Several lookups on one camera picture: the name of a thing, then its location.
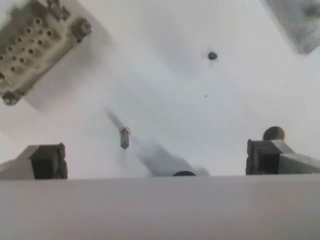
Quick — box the white task board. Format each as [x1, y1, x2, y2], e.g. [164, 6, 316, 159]
[0, 0, 320, 180]

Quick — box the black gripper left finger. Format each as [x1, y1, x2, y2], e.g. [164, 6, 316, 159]
[0, 142, 68, 180]

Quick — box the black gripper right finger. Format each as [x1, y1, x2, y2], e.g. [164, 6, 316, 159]
[246, 138, 320, 176]

